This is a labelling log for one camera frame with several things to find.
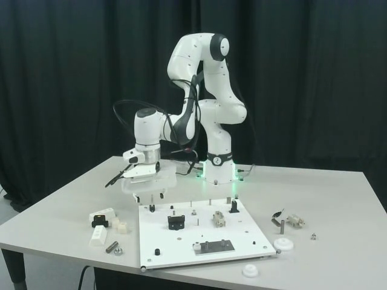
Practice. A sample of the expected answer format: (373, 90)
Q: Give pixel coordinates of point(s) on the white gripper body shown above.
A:
(151, 184)

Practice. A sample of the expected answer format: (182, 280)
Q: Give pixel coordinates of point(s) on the black Ethernet plug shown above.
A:
(152, 208)

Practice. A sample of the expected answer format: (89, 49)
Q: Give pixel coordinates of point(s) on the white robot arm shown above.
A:
(217, 133)

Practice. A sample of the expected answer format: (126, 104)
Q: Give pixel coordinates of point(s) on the black D-SUB plug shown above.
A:
(176, 223)

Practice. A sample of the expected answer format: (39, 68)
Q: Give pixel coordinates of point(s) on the cream white plastic block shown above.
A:
(115, 223)
(124, 228)

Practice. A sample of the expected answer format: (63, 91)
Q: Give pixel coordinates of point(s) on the white holder with square holes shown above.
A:
(106, 212)

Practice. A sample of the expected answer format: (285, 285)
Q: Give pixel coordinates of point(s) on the black plug with yellow mark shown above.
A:
(99, 221)

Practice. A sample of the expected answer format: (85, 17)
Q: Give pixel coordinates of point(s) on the metal nut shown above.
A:
(118, 250)

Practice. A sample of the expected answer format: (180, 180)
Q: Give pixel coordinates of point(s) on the white holder with round holes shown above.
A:
(97, 237)

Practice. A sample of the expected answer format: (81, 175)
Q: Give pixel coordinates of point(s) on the white small gear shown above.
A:
(196, 247)

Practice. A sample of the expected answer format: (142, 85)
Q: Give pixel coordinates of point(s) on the black USB plug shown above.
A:
(234, 207)

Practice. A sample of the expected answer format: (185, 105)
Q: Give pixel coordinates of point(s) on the white task board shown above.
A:
(236, 235)

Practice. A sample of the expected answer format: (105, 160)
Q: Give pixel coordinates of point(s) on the black metal clip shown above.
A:
(276, 215)

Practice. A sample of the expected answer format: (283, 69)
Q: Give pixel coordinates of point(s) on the white medium gear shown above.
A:
(251, 269)

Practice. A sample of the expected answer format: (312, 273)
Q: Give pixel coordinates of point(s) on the short metal round peg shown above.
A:
(281, 227)

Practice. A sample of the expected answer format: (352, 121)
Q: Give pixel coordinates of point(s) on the white large gear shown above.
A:
(283, 244)

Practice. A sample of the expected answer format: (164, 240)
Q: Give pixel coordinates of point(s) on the beige metal waterproof plug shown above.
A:
(294, 220)

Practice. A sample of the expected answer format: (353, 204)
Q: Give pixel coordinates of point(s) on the black curtain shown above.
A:
(60, 75)

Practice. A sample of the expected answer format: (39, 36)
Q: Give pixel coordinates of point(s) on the black table leg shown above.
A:
(13, 269)

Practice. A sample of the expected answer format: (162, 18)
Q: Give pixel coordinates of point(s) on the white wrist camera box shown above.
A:
(133, 155)

